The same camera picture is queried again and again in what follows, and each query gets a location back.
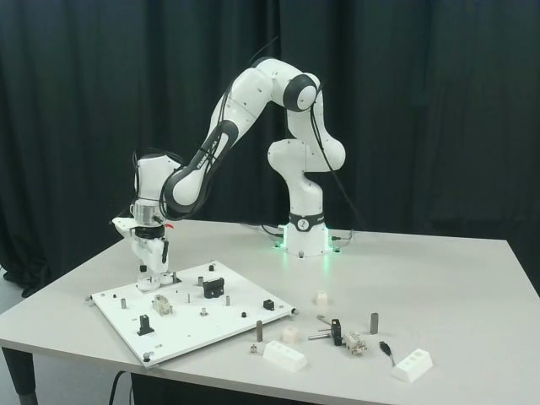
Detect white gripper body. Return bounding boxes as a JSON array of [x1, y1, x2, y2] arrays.
[[132, 235, 170, 276]]

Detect white large gear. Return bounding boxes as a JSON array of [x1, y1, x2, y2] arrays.
[[137, 273, 162, 294]]

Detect white task board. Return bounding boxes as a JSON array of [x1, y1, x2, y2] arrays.
[[85, 260, 300, 365]]

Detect black box under table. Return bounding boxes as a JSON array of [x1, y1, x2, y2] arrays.
[[130, 370, 305, 405]]

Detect black table leg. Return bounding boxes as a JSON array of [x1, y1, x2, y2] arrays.
[[2, 346, 35, 405]]

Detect long white holder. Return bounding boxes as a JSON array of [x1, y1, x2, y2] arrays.
[[391, 348, 434, 383], [262, 341, 308, 373]]

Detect beige D-SUB plug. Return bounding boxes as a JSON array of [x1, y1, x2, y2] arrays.
[[342, 332, 365, 356]]

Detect black USB plug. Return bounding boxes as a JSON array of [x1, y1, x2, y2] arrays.
[[378, 339, 397, 368]]

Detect black curtain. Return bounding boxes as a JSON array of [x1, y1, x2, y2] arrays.
[[0, 0, 540, 296]]

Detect black floor cable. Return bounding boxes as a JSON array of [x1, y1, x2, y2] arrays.
[[111, 370, 132, 405]]

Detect black base cables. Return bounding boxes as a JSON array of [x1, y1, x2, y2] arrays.
[[252, 222, 289, 238]]

